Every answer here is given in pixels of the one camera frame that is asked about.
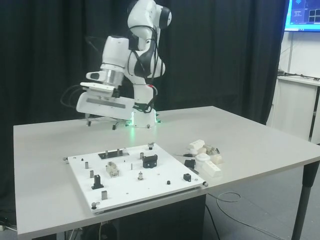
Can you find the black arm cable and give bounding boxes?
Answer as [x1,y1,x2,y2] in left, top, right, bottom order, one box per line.
[126,14,162,78]

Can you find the grey floor cable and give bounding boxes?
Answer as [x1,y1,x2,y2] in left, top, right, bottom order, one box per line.
[215,191,320,230]

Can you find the blue screen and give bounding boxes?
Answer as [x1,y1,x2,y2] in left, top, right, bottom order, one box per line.
[284,0,320,33]

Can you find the black table leg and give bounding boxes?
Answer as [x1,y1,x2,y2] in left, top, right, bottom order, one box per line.
[291,159,315,240]

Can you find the white task board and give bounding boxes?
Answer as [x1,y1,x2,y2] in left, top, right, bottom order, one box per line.
[61,141,209,216]

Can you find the small white peg holder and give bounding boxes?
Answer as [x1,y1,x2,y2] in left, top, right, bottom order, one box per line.
[189,139,207,151]

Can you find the long white peg holder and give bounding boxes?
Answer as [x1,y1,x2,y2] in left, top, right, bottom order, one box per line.
[201,160,223,178]

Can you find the white square holder block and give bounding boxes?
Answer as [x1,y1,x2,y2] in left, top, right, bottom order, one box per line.
[210,154,224,165]

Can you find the white large gear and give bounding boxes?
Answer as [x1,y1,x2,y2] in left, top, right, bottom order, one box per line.
[195,154,211,164]

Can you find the metal waterproof plug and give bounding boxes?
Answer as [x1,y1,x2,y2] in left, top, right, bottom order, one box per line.
[205,144,220,155]

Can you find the flat white mounting plate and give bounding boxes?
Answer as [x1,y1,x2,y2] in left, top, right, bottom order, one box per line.
[80,81,116,93]

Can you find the black base cables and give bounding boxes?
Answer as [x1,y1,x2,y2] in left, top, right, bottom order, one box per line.
[60,84,131,126]

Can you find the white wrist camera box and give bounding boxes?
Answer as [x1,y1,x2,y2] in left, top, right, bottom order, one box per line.
[85,71,104,82]

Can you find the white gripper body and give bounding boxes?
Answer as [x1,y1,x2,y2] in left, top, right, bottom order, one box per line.
[75,90,134,121]

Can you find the black curtain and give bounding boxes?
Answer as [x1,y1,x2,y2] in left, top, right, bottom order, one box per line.
[0,0,286,142]

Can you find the white cabinet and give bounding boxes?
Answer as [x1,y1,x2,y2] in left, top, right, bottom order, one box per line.
[265,74,320,146]

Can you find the black box under table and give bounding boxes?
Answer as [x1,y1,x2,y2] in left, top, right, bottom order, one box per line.
[101,192,208,240]

